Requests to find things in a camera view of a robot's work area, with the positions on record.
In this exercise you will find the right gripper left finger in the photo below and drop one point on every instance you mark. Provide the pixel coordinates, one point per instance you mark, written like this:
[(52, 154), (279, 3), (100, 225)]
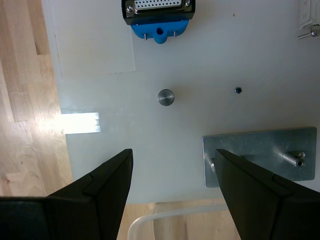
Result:
[(87, 212)]

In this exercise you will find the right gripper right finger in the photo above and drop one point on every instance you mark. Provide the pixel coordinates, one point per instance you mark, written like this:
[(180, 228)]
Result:
[(270, 212)]

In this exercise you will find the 16mm metal cylinder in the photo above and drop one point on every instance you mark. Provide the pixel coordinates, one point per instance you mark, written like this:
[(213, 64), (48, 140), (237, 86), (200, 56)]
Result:
[(165, 97)]

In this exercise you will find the white taskboard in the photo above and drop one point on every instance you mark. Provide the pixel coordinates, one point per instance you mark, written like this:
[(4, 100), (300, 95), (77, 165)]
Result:
[(175, 125)]

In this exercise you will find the small metal peg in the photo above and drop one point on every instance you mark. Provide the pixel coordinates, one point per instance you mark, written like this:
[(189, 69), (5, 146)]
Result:
[(211, 163), (292, 156)]

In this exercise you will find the grey metal peg plate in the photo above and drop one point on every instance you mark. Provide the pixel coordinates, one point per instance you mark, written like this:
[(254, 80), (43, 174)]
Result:
[(262, 145)]

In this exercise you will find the clear plastic tub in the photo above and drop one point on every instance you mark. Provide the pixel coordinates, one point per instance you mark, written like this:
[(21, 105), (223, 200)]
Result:
[(190, 225)]

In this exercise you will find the small dark blue nut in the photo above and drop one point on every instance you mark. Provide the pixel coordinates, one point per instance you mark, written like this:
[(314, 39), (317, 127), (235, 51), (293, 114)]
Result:
[(238, 90)]

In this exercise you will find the grey rectangular connector housing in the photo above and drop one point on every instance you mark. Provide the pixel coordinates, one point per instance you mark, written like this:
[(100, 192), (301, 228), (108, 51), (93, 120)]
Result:
[(308, 15)]

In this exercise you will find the black D-sub connector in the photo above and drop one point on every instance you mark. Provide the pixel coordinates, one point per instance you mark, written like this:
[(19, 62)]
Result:
[(160, 13)]

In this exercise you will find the blue round connector mount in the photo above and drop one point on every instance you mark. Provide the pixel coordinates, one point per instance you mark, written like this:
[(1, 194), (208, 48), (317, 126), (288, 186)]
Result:
[(160, 28)]

